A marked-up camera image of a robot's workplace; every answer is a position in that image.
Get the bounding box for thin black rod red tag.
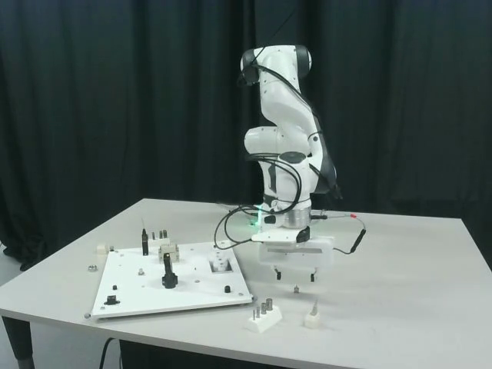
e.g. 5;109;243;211
311;213;367;255

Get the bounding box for black looping arm cable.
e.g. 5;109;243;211
213;152;311;251

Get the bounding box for black table leg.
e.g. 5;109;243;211
0;314;32;369

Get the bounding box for white holder with metal pegs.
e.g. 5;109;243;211
148;228;172;248

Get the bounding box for black bundled arm cable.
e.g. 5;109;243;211
237;57;344;201

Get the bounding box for black floor cable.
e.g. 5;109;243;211
100;337;118;369

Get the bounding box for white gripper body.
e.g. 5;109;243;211
258;236;335;269

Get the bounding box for white task board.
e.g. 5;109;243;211
88;239;255;320

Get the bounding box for metal socket block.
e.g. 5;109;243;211
158;242;182;264

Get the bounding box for black tall plug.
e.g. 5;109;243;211
161;251;178;290

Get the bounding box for white long peg holder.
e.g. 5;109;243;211
243;306;284;334

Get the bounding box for black slim plug with pin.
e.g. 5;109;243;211
140;216;150;257

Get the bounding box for black curtain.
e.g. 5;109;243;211
0;0;492;272

